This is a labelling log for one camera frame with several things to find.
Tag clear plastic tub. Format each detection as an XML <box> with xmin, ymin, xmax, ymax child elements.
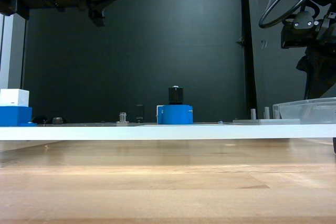
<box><xmin>272</xmin><ymin>97</ymin><xmax>336</xmax><ymax>125</ymax></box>

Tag grey peg holder plate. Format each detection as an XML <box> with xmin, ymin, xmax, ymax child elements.
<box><xmin>232</xmin><ymin>119</ymin><xmax>301</xmax><ymax>125</ymax></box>

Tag white block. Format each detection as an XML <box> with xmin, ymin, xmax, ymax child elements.
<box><xmin>0</xmin><ymin>89</ymin><xmax>29</xmax><ymax>108</ymax></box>

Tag black connector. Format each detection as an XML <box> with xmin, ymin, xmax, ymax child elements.
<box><xmin>135</xmin><ymin>104</ymin><xmax>144</xmax><ymax>123</ymax></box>

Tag black block with silver top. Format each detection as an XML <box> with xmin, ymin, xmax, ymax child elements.
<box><xmin>167</xmin><ymin>85</ymin><xmax>184</xmax><ymax>105</ymax></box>

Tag small metal connector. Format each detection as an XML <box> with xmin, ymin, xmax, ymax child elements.
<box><xmin>117</xmin><ymin>112</ymin><xmax>130</xmax><ymax>125</ymax></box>

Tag blue block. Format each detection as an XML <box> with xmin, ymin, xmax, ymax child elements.
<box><xmin>0</xmin><ymin>106</ymin><xmax>37</xmax><ymax>127</ymax></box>

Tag blue round base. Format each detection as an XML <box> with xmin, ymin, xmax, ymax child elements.
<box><xmin>157</xmin><ymin>104</ymin><xmax>194</xmax><ymax>125</ymax></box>

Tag white board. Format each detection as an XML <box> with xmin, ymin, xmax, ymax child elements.
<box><xmin>0</xmin><ymin>122</ymin><xmax>336</xmax><ymax>141</ymax></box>

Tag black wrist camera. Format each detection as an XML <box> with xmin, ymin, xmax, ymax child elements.
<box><xmin>280</xmin><ymin>10</ymin><xmax>319</xmax><ymax>49</ymax></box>

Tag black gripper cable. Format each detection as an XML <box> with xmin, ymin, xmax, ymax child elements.
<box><xmin>258</xmin><ymin>0</ymin><xmax>316</xmax><ymax>29</ymax></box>

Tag black vertical post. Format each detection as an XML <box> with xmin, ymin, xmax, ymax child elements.
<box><xmin>236</xmin><ymin>0</ymin><xmax>258</xmax><ymax>120</ymax></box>

